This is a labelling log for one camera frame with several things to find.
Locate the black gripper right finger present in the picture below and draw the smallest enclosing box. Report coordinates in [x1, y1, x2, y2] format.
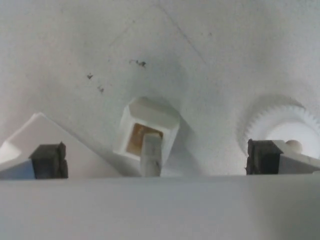
[245, 138, 320, 176]

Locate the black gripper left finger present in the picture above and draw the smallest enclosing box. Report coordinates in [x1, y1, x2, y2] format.
[0, 141, 69, 180]

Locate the white Ethernet plug holder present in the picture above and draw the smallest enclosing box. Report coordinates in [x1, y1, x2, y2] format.
[112, 96, 181, 178]

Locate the white thick peg holder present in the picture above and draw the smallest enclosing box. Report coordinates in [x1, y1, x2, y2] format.
[0, 112, 121, 180]

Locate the white large gear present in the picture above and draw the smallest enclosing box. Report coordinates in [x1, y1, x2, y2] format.
[235, 94, 320, 161]

